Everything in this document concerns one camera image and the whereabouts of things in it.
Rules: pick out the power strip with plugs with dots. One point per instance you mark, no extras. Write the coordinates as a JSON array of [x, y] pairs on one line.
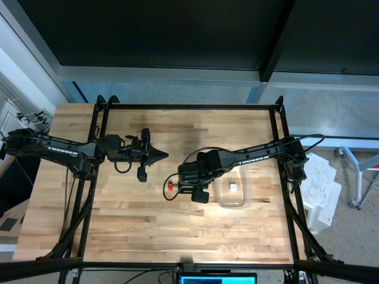
[[32, 120]]

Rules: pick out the small white holder block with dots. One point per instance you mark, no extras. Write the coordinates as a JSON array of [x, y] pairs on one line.
[[233, 187]]

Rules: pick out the laptop with blue screen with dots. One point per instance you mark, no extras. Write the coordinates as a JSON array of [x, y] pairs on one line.
[[216, 279]]

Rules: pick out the black metal frame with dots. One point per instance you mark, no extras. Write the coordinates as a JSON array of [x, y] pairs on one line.
[[44, 268]]

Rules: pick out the black table-level camera mount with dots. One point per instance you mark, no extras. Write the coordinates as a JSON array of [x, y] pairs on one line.
[[187, 267]]

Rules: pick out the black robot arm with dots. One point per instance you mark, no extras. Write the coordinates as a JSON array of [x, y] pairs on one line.
[[44, 145], [254, 156]]

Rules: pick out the grey metal chair frame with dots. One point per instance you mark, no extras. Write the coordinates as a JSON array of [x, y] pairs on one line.
[[358, 189]]

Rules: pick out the white foam block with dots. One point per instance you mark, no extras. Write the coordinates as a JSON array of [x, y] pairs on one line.
[[321, 201]]

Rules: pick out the cardboard box with black patches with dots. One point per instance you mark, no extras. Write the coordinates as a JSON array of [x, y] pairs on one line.
[[12, 211]]

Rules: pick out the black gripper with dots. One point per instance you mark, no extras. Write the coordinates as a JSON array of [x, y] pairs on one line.
[[130, 154], [191, 176]]

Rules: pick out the clear plastic tub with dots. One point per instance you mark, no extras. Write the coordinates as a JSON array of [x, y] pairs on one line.
[[234, 201]]

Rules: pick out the black vise with orange knob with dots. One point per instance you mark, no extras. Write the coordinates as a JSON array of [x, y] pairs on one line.
[[170, 186]]

